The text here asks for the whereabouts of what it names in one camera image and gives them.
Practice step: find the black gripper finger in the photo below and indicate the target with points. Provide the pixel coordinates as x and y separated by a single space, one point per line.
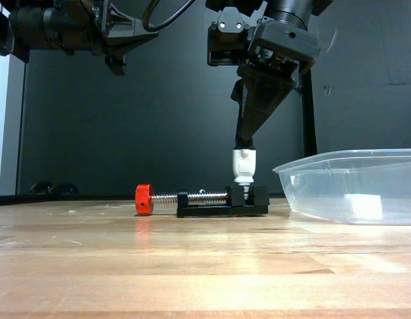
129 36
262 99
238 99

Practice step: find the white power receptacle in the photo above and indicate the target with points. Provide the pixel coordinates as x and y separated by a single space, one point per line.
244 166

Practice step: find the clear plastic tub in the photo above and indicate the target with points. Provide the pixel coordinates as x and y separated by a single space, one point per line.
325 199

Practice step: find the black vise with red knob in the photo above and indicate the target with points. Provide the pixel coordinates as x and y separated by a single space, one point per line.
192 211

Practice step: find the black frame post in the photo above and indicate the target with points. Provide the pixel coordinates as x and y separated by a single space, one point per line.
309 126

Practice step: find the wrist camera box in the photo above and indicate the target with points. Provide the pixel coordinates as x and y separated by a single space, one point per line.
225 46

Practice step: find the black corner bracket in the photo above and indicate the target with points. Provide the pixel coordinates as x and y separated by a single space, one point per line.
42 186
64 187

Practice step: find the black frame rail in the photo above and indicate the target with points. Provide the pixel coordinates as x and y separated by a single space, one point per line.
59 198

